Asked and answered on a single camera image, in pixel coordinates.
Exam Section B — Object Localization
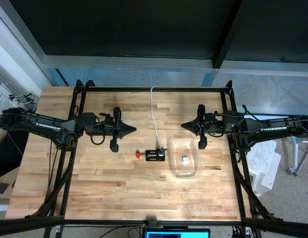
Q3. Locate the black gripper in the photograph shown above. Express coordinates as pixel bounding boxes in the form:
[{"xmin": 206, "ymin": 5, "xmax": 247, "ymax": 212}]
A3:
[
  {"xmin": 102, "ymin": 107, "xmax": 137, "ymax": 153},
  {"xmin": 181, "ymin": 104, "xmax": 217, "ymax": 150}
]

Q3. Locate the black vise with red knob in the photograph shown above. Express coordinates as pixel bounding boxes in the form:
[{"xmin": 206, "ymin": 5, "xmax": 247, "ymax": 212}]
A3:
[{"xmin": 135, "ymin": 148, "xmax": 167, "ymax": 162}]

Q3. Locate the clear plastic tub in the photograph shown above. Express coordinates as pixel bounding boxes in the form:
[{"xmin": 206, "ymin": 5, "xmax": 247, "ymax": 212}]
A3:
[{"xmin": 168, "ymin": 137, "xmax": 203, "ymax": 179}]

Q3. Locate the white plastic step stool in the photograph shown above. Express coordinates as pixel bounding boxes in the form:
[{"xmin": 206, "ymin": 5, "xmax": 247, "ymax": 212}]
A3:
[{"xmin": 246, "ymin": 141, "xmax": 283, "ymax": 198}]

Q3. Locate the grey metal stand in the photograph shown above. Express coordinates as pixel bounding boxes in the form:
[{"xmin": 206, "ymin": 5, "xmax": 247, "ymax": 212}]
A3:
[{"xmin": 280, "ymin": 133, "xmax": 308, "ymax": 177}]

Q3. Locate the screen with blue edge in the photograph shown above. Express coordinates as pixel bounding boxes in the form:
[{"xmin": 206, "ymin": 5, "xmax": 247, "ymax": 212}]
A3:
[{"xmin": 143, "ymin": 228, "xmax": 211, "ymax": 238}]

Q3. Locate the brown cardboard box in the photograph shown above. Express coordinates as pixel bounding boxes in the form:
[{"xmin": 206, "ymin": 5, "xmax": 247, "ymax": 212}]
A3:
[{"xmin": 0, "ymin": 166, "xmax": 20, "ymax": 199}]

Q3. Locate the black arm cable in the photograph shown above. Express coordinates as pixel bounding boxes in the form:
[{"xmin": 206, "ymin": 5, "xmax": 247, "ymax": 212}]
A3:
[
  {"xmin": 204, "ymin": 111, "xmax": 225, "ymax": 137},
  {"xmin": 90, "ymin": 113, "xmax": 112, "ymax": 146}
]

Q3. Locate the white receptacle cable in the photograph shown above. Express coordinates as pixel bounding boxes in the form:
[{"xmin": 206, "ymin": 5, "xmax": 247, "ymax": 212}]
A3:
[{"xmin": 150, "ymin": 86, "xmax": 163, "ymax": 150}]

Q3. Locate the black metal table frame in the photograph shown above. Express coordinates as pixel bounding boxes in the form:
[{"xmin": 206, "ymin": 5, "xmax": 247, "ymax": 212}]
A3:
[{"xmin": 0, "ymin": 79, "xmax": 308, "ymax": 238}]

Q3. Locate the grey aluminium window frame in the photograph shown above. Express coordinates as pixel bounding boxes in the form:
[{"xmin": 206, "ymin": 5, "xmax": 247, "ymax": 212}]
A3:
[{"xmin": 0, "ymin": 0, "xmax": 308, "ymax": 87}]

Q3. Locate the black wall pillar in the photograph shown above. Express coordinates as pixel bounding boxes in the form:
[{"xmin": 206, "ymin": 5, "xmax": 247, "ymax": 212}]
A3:
[{"xmin": 212, "ymin": 0, "xmax": 244, "ymax": 69}]

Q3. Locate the black table-level camera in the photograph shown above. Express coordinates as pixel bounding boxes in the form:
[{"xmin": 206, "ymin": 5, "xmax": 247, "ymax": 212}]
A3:
[{"xmin": 143, "ymin": 215, "xmax": 161, "ymax": 229}]

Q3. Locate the black and white cable bundle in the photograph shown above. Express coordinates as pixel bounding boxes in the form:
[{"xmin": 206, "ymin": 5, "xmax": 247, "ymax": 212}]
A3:
[{"xmin": 8, "ymin": 93, "xmax": 37, "ymax": 105}]

